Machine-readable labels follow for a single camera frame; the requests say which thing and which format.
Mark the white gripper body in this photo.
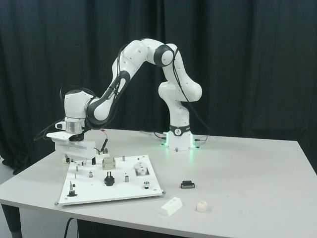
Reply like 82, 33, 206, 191
54, 139, 97, 161

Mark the thin black rod red tag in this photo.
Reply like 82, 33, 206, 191
98, 128, 109, 152

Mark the beige connector housing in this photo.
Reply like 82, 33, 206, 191
102, 156, 117, 171

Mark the metal bolt on black base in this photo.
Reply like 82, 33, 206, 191
67, 181, 76, 198

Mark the black socket block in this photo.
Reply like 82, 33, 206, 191
104, 171, 116, 186

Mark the white task board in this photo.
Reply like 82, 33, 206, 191
53, 155, 166, 206

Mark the black table leg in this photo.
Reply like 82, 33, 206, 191
0, 203, 21, 238

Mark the long white holder with holes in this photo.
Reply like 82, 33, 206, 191
160, 196, 184, 216

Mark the black curtain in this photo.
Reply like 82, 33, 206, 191
0, 0, 317, 176

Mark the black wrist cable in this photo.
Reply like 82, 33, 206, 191
34, 122, 65, 140

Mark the black floor cable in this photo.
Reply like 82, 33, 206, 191
65, 217, 78, 238

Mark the black base cable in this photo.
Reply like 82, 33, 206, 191
192, 134, 211, 144

